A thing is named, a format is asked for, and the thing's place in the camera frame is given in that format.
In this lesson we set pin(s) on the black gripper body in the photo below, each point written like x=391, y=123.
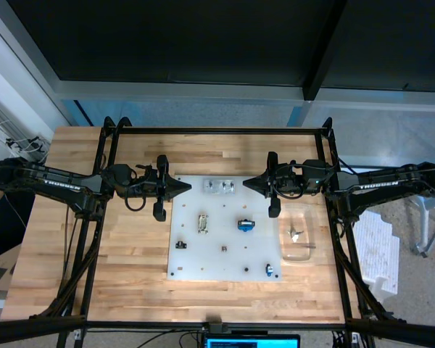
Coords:
x=161, y=183
x=273, y=185

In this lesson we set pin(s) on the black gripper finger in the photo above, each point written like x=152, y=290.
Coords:
x=259, y=188
x=259, y=180
x=175, y=192
x=175, y=183

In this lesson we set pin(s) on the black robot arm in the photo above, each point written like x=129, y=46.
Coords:
x=378, y=186
x=58, y=183

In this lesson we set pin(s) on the grey multi-pin connector housing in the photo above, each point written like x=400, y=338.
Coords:
x=203, y=223

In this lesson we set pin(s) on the blue and black connector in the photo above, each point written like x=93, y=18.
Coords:
x=244, y=227

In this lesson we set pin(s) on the aluminium block with pegs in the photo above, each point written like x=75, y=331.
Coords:
x=217, y=188

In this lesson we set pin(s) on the small black clamp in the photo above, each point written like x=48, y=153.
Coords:
x=181, y=245

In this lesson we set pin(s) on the white task board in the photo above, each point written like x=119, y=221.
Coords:
x=221, y=232

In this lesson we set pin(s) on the white flanged plug holder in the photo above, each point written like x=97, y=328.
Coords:
x=296, y=238

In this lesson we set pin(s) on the clear plastic tub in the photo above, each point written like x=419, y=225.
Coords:
x=301, y=253

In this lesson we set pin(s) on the white foam block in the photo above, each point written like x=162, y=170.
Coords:
x=378, y=250

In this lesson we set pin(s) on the laptop screen with blue edge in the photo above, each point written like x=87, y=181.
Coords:
x=250, y=342

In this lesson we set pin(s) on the grey metal stand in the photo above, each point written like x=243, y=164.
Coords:
x=425, y=224

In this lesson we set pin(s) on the brown cardboard box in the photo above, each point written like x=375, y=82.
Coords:
x=7, y=259

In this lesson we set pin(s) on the black aluminium frame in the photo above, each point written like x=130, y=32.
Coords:
x=217, y=131

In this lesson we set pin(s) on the black table-level camera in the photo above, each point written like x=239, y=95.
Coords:
x=214, y=324

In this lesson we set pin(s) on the black vertical post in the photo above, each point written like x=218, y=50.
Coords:
x=322, y=54

